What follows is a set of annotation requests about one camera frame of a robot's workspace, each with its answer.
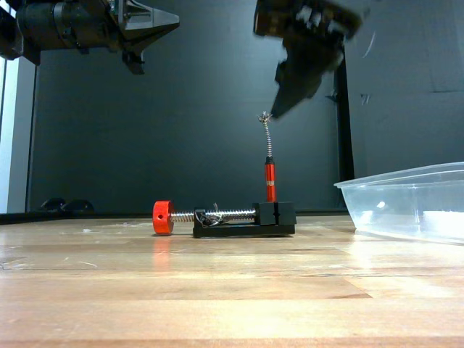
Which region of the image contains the black vise with red knob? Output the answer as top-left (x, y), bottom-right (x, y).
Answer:
top-left (152, 199), bottom-right (297, 239)

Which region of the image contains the clear plastic tub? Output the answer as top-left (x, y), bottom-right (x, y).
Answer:
top-left (333, 161), bottom-right (464, 247)

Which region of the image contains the white foam block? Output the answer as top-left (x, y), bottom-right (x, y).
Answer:
top-left (422, 210), bottom-right (464, 236)

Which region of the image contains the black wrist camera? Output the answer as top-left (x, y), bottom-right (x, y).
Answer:
top-left (253, 0), bottom-right (291, 37)

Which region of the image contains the black vertical post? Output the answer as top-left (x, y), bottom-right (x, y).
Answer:
top-left (331, 39), bottom-right (355, 215)

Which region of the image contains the frayed braided wire stub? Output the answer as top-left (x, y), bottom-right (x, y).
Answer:
top-left (197, 202), bottom-right (223, 228)

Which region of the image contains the black frame clamp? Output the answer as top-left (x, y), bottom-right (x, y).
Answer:
top-left (39, 197), bottom-right (67, 213)
top-left (61, 199), bottom-right (95, 213)

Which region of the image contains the black aluminium table frame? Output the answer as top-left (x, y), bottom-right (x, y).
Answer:
top-left (0, 209), bottom-right (351, 225)

